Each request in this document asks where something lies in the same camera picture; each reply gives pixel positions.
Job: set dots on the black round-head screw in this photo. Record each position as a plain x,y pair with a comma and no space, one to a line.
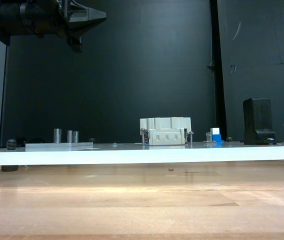
91,140
229,139

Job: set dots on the black ribbed set screw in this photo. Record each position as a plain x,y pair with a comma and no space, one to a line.
11,145

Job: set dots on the small clear nut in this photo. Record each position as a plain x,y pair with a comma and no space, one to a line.
114,144

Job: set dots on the aluminium bar holder plate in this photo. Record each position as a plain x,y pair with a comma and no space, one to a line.
46,147

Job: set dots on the medium steel bar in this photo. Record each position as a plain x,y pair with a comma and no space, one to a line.
69,137

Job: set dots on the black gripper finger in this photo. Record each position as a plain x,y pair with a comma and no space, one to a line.
82,13
84,27

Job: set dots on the silver screw head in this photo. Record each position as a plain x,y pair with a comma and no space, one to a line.
270,138

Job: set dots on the short silver bolt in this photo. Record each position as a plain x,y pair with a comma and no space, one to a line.
208,137

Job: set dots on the white taskboard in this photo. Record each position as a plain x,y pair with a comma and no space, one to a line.
142,156

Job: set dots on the blue and white connector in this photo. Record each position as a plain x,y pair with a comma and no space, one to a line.
217,138

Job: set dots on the long silver screw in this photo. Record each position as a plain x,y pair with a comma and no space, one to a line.
143,135
191,138

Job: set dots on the small brown nut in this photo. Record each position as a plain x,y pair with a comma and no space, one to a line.
170,169

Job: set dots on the black vertical post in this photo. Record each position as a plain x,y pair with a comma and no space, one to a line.
218,75

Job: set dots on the thin steel bar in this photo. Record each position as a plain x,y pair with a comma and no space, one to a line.
76,137

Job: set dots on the thick steel bar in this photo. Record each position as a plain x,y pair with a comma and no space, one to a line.
57,136

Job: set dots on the white multi-pin connector housing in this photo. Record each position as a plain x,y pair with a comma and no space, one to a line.
166,136

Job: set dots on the black connector hood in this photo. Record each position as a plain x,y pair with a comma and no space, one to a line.
255,120

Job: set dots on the black taskboard foot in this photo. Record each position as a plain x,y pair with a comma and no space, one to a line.
9,168

